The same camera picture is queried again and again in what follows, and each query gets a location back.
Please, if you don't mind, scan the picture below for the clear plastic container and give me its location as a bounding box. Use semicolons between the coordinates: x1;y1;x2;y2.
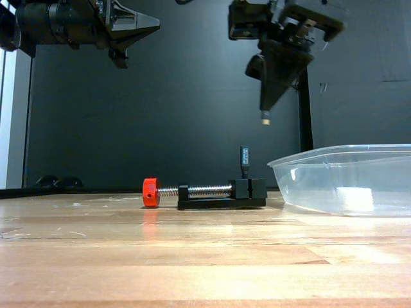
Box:
267;143;411;218

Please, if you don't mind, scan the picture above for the black clamp with orange knob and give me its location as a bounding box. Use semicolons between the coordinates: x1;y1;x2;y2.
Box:
142;177;268;212

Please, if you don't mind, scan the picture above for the black upright post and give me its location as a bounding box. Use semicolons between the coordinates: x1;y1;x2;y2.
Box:
290;62;315;152

